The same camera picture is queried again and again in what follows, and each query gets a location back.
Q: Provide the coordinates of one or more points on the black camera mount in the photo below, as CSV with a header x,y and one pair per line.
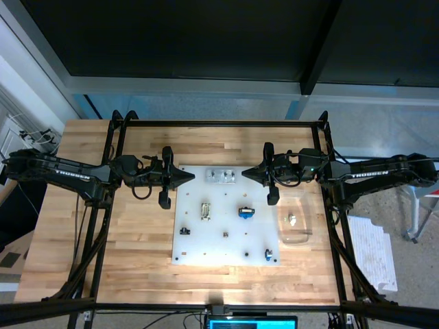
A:
x,y
219,308

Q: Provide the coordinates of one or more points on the blue black D-sub connector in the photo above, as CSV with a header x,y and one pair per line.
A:
x,y
246,213

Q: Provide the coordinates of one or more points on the laptop screen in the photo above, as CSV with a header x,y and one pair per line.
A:
x,y
250,323

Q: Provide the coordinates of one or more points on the small black clamp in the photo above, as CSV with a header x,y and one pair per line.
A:
x,y
185,231

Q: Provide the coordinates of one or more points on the aluminium clamp block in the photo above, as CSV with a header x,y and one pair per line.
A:
x,y
221,175

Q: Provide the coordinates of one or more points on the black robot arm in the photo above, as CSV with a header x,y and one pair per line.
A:
x,y
68,173
367,174

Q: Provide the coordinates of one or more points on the black metal frame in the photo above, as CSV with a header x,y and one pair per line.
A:
x,y
219,123

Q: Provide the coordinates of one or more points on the white task board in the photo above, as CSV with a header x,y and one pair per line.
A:
x,y
212,246

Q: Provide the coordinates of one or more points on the cardboard box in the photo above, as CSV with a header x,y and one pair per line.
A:
x,y
13,246

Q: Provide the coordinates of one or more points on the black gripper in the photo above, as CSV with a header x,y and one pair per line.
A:
x,y
165,154
269,152

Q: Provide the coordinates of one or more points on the black vertical post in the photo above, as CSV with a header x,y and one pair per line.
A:
x,y
320,51

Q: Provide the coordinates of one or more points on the grey metal stand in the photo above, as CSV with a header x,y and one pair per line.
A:
x,y
415,216

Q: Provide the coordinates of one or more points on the blue RJ45 socket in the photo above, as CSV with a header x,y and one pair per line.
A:
x,y
268,255

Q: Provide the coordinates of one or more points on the red white object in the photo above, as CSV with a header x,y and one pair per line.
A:
x,y
433,193

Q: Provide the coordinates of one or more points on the beige connector housing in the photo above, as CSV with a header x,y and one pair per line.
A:
x,y
205,210

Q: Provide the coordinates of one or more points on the clear plastic tub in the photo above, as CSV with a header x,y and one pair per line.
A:
x,y
300,237

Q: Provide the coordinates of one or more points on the white foam pad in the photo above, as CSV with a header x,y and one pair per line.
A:
x,y
374,253

